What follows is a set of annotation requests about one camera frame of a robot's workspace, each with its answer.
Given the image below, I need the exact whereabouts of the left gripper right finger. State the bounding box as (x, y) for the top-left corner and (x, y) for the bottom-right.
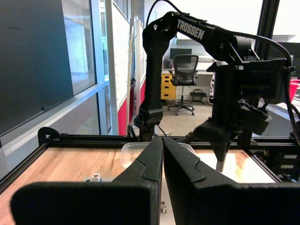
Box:
(163, 137), (300, 225)

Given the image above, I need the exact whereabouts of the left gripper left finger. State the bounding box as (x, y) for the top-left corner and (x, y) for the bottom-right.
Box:
(10, 136), (164, 225)

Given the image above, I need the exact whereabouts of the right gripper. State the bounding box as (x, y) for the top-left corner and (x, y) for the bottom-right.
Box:
(195, 67), (242, 162)

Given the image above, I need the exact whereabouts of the small white blue connector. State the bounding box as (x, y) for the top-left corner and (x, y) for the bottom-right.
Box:
(84, 172), (103, 184)

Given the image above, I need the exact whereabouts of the white lattice object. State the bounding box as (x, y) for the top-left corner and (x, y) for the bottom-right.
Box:
(209, 72), (215, 105)

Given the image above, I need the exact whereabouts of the small black footrest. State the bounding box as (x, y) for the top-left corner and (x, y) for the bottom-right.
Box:
(189, 88), (208, 105)

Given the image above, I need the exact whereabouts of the clear plastic tub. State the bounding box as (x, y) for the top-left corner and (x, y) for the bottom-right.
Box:
(120, 142), (197, 169)

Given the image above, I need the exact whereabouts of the yellow drawer cabinet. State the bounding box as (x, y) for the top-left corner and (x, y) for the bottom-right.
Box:
(160, 73), (178, 100)

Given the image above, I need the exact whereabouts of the black office chair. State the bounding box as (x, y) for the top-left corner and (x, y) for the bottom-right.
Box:
(167, 54), (200, 117)

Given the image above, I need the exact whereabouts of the red bin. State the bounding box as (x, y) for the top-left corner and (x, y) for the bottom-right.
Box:
(289, 79), (300, 102)

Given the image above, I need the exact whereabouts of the black desk monitor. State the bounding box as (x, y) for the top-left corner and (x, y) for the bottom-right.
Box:
(170, 48), (193, 61)

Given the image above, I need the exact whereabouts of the white red partition panel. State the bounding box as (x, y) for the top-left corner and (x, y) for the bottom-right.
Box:
(106, 0), (132, 135)
(134, 15), (147, 118)

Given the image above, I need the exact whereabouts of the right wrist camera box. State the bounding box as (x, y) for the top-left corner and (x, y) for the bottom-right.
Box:
(238, 100), (273, 136)

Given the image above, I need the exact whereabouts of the black aluminium frame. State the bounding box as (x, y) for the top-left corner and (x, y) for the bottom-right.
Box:
(0, 0), (300, 188)

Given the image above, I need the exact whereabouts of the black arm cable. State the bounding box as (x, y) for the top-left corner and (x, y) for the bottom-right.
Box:
(145, 0), (181, 26)
(234, 32), (300, 141)

